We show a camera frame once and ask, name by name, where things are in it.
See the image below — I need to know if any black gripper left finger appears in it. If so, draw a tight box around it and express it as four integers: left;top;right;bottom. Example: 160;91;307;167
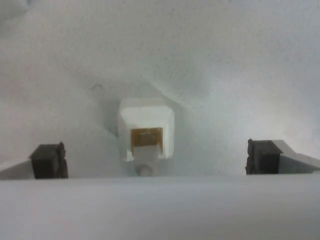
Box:
0;141;69;181

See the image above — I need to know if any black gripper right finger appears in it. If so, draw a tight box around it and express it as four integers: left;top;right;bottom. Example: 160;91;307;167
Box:
245;138;320;176

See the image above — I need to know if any white Ethernet plug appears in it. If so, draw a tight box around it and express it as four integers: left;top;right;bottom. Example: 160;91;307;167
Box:
130;126;164;178

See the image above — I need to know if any white Ethernet plug holder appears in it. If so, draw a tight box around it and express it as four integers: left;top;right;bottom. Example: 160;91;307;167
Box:
116;97;175;163

